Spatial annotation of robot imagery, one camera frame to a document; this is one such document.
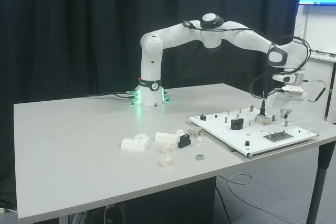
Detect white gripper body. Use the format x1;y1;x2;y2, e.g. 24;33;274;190
270;91;308;111

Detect white peg holder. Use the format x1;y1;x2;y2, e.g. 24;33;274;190
120;137;149;153
154;132;178;144

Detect white task board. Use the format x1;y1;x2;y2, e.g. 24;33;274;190
187;105;320;158

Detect white cabinet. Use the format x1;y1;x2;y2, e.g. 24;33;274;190
293;4;336;124

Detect black table leg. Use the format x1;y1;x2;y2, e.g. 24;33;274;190
313;138;332;224

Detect black D-SUB plug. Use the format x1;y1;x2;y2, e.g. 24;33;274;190
177;134;191;148

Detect beige cube holder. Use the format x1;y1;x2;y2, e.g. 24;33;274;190
159;153;175;168
157;142;173;154

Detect black curtain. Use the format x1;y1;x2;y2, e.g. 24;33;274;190
0;0;302;120

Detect black looped wrist cable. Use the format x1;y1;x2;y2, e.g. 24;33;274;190
249;72;283;101

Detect grey floor cable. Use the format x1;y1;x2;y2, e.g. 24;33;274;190
227;173;317;224

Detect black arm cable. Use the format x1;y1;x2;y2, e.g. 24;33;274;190
183;19;312;59

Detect black base cable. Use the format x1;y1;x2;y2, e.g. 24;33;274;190
85;91;138;99

